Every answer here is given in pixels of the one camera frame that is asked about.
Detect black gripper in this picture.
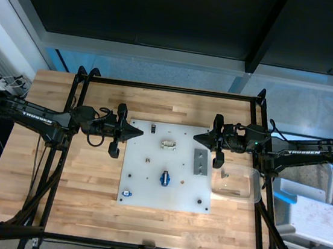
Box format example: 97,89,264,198
190,112,243,172
100,101,147,162

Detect grey metal plate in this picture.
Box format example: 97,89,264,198
191,147,212,177

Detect beige connector housing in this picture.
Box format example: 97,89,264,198
160,140,178,153

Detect clear plastic tub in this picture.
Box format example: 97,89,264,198
209,162,267,206

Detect white task board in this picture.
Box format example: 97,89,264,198
116,117,222,217

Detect blue round holder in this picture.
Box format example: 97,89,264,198
157,169,173,189

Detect black room pillar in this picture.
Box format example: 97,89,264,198
243,0,292,78

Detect white plastic step stool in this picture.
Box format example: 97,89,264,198
266,176,333,249

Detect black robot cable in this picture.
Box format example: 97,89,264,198
86,105,111,149
232,122,249,134

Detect small camera mount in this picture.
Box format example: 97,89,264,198
138,238,159,249

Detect cable bundle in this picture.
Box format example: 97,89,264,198
0,72,30,92

